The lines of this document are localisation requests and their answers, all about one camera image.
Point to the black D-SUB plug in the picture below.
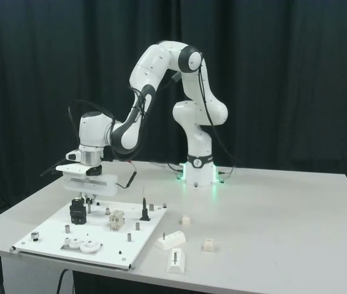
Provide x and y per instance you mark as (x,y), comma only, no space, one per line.
(78,212)

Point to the white medium gear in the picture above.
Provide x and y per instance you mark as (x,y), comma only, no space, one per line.
(75,243)

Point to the flat white mounting plate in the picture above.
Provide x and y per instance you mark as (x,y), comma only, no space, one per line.
(75,168)

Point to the small white plug holder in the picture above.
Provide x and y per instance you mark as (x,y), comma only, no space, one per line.
(185,220)
(208,245)

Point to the black upright plug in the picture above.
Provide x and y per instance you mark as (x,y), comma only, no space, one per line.
(145,217)

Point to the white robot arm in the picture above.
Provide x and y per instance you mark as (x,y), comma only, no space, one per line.
(192,113)

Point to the metal bolt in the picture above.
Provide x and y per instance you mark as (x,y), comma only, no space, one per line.
(34,236)

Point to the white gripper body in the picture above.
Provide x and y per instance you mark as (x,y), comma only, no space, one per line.
(100,186)

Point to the white square peg holder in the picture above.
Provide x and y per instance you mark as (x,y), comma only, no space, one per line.
(175,240)

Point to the thin metal round peg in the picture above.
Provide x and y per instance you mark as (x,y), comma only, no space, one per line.
(175,256)

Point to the white task board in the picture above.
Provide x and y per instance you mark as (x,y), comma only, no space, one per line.
(109,242)

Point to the beige connector block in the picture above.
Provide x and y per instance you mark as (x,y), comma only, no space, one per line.
(116,220)

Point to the metal BNC plug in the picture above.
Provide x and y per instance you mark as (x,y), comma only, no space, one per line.
(107,211)

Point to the white small gear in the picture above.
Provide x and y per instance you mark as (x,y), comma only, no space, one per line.
(67,241)

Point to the black curtain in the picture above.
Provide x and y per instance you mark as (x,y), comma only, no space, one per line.
(284,76)

